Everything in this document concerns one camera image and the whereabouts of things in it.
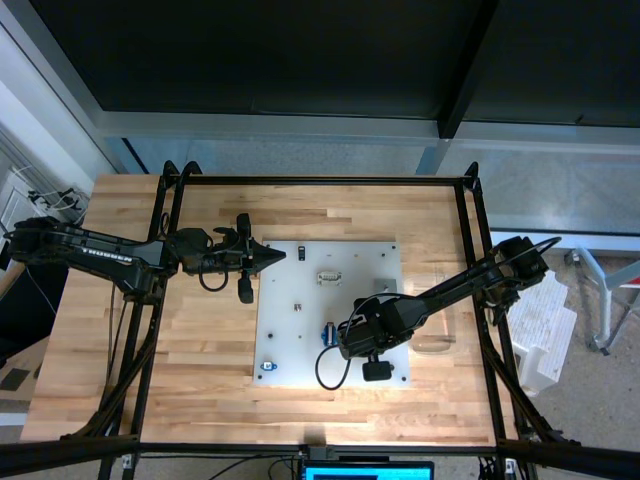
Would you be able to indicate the blue square holder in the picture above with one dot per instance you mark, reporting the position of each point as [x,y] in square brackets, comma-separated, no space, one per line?
[262,366]

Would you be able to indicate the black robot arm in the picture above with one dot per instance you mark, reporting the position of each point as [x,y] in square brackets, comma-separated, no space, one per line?
[105,255]
[450,290]

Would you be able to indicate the black wall post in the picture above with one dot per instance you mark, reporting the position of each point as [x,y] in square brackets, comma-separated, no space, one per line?
[467,75]

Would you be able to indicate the brown cardboard box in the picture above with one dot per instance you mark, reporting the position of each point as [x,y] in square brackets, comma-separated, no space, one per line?
[27,357]

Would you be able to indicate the black aluminium frame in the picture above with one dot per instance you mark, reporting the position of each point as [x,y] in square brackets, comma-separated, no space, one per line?
[320,180]

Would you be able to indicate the grey metal bar with holes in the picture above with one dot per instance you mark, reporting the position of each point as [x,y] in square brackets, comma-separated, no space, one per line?
[385,284]

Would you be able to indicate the black table level camera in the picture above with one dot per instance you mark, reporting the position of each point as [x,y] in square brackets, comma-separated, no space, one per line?
[317,451]

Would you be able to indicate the beige connector housing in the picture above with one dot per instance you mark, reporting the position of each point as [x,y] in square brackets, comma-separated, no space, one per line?
[330,278]

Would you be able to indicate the blue round cylinder holder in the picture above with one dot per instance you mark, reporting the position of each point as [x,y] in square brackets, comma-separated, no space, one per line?
[323,335]

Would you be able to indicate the clear plastic tub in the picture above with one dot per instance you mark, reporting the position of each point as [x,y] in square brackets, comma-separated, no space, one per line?
[440,342]

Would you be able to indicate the blue laptop screen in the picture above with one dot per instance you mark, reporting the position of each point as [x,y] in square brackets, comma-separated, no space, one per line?
[365,472]

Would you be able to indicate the white plastic board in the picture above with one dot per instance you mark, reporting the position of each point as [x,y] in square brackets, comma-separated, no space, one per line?
[290,280]

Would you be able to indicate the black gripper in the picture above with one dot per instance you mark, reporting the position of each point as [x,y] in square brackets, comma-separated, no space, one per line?
[360,340]
[244,285]

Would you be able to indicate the silver metal cylinder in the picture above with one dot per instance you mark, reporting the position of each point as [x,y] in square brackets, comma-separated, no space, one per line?
[331,334]

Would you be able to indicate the grey metal stand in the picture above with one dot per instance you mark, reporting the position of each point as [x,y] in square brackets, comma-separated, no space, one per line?
[606,310]

